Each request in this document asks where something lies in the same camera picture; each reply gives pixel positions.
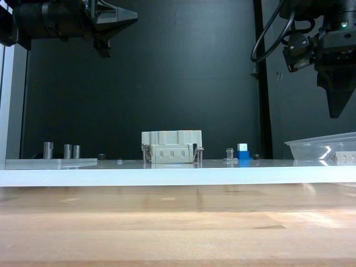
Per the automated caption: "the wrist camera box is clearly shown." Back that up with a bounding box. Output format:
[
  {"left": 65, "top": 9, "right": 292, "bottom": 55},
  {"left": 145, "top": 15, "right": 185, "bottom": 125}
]
[{"left": 282, "top": 29, "right": 319, "bottom": 73}]

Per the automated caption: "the grey metal wall frame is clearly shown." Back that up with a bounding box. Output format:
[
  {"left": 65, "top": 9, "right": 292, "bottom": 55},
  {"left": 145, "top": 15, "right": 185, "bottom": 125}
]
[{"left": 0, "top": 44, "right": 28, "bottom": 162}]

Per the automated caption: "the clear plastic tub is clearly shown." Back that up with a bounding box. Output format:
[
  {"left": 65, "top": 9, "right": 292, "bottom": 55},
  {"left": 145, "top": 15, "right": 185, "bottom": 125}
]
[{"left": 284, "top": 131, "right": 356, "bottom": 167}]

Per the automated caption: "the grey metal plate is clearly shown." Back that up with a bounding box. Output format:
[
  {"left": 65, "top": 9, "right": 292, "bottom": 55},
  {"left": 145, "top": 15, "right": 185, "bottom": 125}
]
[{"left": 5, "top": 158, "right": 98, "bottom": 170}]

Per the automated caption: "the beige connector insert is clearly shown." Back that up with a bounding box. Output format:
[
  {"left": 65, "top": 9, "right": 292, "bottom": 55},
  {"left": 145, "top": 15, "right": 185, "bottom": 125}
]
[{"left": 332, "top": 151, "right": 356, "bottom": 164}]

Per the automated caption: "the white board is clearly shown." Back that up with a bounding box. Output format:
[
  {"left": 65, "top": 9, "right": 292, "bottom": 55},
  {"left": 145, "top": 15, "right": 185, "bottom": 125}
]
[{"left": 0, "top": 159, "right": 356, "bottom": 187}]

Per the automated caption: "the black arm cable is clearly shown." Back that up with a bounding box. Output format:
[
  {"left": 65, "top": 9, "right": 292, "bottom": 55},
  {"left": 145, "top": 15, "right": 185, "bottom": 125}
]
[{"left": 250, "top": 0, "right": 296, "bottom": 63}]

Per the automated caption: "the black vertical post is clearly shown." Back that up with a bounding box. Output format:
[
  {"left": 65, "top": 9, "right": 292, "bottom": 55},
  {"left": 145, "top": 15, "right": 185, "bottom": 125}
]
[{"left": 250, "top": 0, "right": 275, "bottom": 160}]

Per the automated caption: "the beige connector base housing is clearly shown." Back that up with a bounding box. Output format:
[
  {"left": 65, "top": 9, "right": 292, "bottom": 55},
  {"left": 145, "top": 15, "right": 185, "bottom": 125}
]
[{"left": 141, "top": 129, "right": 204, "bottom": 165}]

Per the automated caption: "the small metal standoff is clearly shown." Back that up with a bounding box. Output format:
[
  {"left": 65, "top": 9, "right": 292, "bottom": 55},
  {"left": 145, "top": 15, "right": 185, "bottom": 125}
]
[{"left": 222, "top": 147, "right": 239, "bottom": 162}]

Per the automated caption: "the small blue plastic holder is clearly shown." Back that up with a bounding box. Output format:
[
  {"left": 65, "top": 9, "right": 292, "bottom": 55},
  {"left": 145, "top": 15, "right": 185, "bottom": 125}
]
[{"left": 236, "top": 150, "right": 253, "bottom": 162}]

